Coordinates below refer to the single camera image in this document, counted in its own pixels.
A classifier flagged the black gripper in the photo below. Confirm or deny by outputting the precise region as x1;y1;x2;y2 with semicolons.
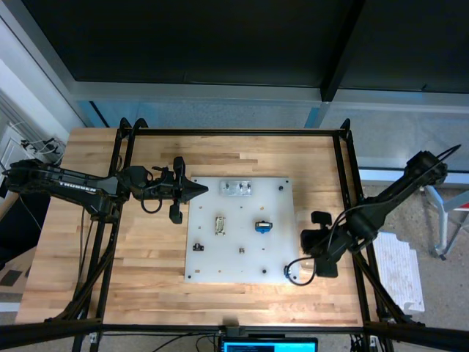
150;156;210;224
300;211;349;279

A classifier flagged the aluminium socket block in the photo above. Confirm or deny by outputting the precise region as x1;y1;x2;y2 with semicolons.
218;179;254;197

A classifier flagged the white task board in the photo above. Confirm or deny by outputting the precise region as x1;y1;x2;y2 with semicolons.
182;175;302;285

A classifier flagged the white ribbed foam sheet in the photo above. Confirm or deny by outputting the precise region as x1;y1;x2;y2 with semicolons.
372;230;426;312

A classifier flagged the laptop screen blue edge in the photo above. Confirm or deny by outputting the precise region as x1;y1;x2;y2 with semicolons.
218;337;319;352

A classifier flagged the grey metal stand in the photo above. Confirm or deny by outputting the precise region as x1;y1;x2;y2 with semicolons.
421;181;469;262

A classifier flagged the brown cardboard box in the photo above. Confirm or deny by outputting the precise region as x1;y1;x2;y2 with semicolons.
0;245;37;294

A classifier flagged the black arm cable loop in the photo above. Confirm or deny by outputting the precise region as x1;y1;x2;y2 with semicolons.
287;256;317;287
140;192;165;215

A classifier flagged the black aluminium frame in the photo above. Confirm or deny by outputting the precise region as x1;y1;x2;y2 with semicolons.
0;117;433;352

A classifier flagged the black camera on frame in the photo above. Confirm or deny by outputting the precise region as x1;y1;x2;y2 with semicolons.
219;318;247;337

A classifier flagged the black white cable bundle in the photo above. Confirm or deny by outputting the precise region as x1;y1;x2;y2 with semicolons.
20;137;62;157

